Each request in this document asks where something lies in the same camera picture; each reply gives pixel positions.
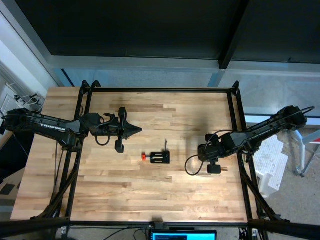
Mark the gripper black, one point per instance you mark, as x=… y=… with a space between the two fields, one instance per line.
x=110 y=130
x=210 y=152

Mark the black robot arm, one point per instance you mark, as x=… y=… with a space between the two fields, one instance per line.
x=262 y=130
x=50 y=125

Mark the clear plastic tub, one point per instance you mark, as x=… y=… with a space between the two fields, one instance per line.
x=197 y=173

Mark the black vise with red knob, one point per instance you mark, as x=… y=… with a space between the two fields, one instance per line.
x=160 y=158

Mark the black curved tube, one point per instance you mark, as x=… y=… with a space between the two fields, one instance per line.
x=96 y=83
x=236 y=86
x=85 y=83

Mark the white foam packing block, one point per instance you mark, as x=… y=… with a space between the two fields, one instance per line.
x=272 y=162

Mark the laptop screen with blue edge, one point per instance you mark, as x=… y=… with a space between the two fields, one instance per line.
x=182 y=236

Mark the red white panel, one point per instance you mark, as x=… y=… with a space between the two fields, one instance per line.
x=315 y=140

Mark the brown cardboard box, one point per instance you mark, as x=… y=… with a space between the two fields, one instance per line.
x=11 y=178

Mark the black table level camera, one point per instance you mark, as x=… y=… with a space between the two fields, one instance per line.
x=158 y=225

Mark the grey metal chair frame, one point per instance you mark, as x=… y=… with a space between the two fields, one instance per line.
x=301 y=150

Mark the black upright post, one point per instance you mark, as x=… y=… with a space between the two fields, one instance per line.
x=232 y=37

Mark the black table frame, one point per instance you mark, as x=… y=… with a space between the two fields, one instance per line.
x=30 y=225

